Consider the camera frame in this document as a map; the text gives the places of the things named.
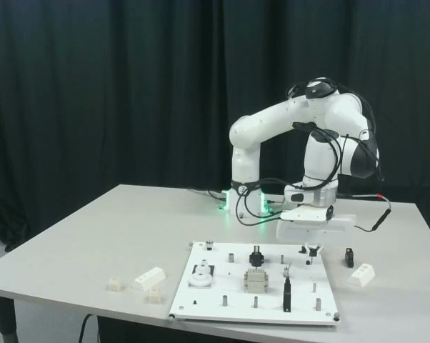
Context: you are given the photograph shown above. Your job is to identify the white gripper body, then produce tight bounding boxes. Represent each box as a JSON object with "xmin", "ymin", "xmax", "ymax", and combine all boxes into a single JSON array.
[{"xmin": 276, "ymin": 213, "xmax": 357, "ymax": 244}]

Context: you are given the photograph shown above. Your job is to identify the white short peg holder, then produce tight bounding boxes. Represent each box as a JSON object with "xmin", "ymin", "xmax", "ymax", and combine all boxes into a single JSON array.
[{"xmin": 346, "ymin": 263, "xmax": 376, "ymax": 287}]

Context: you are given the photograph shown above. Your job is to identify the white long peg holder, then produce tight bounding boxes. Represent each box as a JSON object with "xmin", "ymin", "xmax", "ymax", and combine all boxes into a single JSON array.
[{"xmin": 131, "ymin": 266, "xmax": 168, "ymax": 291}]

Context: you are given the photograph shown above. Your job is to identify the black waterproof plug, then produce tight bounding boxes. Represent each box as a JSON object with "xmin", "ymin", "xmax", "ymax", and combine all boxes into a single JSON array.
[{"xmin": 249, "ymin": 245, "xmax": 266, "ymax": 268}]

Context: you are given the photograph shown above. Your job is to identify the beige D-SUB plug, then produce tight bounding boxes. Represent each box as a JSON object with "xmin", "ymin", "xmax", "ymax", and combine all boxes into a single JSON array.
[{"xmin": 242, "ymin": 268, "xmax": 268, "ymax": 294}]

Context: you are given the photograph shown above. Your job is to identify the thin black rod red tag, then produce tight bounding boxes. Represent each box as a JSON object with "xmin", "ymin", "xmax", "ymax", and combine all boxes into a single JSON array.
[{"xmin": 337, "ymin": 193, "xmax": 393, "ymax": 231}]

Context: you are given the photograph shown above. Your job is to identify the white task board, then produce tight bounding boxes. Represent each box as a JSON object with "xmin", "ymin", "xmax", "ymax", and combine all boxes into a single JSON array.
[{"xmin": 168, "ymin": 241, "xmax": 341, "ymax": 325}]

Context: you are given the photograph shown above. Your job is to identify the white large gear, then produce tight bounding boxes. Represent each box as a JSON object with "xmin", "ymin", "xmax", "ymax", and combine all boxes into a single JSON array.
[{"xmin": 188, "ymin": 272, "xmax": 214, "ymax": 288}]

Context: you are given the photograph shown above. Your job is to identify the black curtains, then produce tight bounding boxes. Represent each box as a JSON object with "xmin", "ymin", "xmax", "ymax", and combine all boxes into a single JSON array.
[{"xmin": 0, "ymin": 0, "xmax": 430, "ymax": 253}]

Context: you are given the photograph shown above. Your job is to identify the black table leg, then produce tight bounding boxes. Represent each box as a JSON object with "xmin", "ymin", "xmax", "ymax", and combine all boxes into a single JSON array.
[{"xmin": 0, "ymin": 293, "xmax": 16, "ymax": 343}]

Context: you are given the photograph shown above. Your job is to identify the black looped cable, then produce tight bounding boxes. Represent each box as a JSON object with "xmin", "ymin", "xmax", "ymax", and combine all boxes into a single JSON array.
[{"xmin": 235, "ymin": 181, "xmax": 289, "ymax": 227}]

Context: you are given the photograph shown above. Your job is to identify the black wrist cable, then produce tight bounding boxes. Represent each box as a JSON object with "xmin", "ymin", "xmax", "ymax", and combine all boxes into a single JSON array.
[{"xmin": 292, "ymin": 122, "xmax": 350, "ymax": 191}]

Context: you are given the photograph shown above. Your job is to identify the black base cable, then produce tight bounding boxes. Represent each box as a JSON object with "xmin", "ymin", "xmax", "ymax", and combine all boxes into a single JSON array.
[{"xmin": 187, "ymin": 187, "xmax": 226, "ymax": 203}]

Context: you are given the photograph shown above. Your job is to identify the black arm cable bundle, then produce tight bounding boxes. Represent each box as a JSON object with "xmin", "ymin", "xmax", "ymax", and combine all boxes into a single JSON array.
[{"xmin": 289, "ymin": 79, "xmax": 386, "ymax": 184}]

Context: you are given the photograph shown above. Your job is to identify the black hanging cable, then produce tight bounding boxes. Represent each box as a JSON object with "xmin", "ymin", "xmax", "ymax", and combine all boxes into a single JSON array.
[{"xmin": 79, "ymin": 313, "xmax": 96, "ymax": 343}]

